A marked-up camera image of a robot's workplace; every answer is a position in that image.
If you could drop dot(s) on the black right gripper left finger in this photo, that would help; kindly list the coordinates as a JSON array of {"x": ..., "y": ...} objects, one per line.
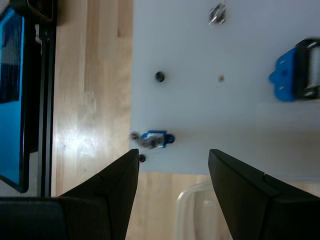
[{"x": 87, "y": 207}]

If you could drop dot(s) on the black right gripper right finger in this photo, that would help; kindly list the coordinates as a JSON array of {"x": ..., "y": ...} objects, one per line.
[{"x": 270, "y": 212}]

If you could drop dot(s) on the small metal connector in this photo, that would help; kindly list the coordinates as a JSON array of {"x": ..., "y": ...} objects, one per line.
[{"x": 217, "y": 13}]

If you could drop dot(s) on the small black screw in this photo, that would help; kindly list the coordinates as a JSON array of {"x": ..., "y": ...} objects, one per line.
[{"x": 142, "y": 158}]

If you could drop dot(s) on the clear plastic tub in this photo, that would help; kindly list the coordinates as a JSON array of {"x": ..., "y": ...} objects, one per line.
[{"x": 185, "y": 200}]

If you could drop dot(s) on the white task board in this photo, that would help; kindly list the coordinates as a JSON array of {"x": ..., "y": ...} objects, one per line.
[{"x": 200, "y": 100}]

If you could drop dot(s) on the brass threaded insert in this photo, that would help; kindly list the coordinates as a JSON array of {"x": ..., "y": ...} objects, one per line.
[{"x": 221, "y": 78}]

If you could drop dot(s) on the large black threaded screw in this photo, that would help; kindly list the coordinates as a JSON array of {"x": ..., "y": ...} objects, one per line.
[{"x": 160, "y": 76}]

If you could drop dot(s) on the blue RJ45 socket mount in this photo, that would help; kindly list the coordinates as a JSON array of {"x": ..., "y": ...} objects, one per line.
[{"x": 170, "y": 139}]

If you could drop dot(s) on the black aluminium frame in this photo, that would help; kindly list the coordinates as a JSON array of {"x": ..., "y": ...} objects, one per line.
[{"x": 47, "y": 100}]

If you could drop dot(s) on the blue and black connector mount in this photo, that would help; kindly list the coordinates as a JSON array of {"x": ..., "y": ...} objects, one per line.
[{"x": 287, "y": 75}]

